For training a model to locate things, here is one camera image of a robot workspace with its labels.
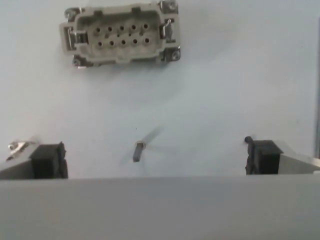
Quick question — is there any metal square peg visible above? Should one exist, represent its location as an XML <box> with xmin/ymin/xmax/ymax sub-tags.
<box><xmin>7</xmin><ymin>141</ymin><xmax>27</xmax><ymax>152</ymax></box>
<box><xmin>132</xmin><ymin>140</ymin><xmax>148</xmax><ymax>164</ymax></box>

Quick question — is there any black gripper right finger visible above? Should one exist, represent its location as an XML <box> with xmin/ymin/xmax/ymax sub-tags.
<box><xmin>245</xmin><ymin>139</ymin><xmax>320</xmax><ymax>176</ymax></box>

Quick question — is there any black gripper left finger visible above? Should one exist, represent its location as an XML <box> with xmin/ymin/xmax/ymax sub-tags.
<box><xmin>0</xmin><ymin>141</ymin><xmax>69</xmax><ymax>180</ymax></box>

